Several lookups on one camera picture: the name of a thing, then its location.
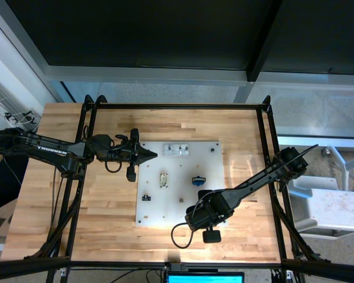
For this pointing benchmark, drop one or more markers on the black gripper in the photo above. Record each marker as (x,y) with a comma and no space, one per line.
(200,218)
(127,153)

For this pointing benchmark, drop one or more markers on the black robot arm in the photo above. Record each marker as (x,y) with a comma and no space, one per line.
(253,180)
(51,150)

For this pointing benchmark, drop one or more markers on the aluminium bar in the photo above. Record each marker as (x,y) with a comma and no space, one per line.
(174,152)

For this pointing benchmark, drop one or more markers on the white board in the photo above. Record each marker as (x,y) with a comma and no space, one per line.
(171,212)

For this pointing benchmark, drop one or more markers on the grey connector housing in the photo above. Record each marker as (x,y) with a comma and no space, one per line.
(163,180)

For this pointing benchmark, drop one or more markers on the black clamp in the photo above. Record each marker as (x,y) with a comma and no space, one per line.
(146,197)

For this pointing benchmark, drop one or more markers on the blue laptop screen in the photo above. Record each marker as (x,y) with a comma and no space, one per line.
(203,278)

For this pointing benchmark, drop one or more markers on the clear plastic tub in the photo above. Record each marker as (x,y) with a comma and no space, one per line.
(239,165)

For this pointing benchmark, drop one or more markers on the white plastic stool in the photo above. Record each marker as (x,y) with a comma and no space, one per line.
(333,206)

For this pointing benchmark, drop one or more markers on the grey chair base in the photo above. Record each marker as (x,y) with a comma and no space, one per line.
(337,156)

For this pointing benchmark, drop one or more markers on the cardboard box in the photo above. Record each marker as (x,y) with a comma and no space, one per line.
(3,210)

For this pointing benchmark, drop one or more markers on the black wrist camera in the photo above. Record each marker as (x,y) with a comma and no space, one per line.
(211,236)

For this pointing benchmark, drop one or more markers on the blue plastic bracket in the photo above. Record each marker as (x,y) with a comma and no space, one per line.
(198,184)

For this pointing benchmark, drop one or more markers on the black metal frame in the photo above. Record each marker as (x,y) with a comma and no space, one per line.
(165,106)

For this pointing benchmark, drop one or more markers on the black post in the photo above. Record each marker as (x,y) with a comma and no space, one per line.
(264,44)

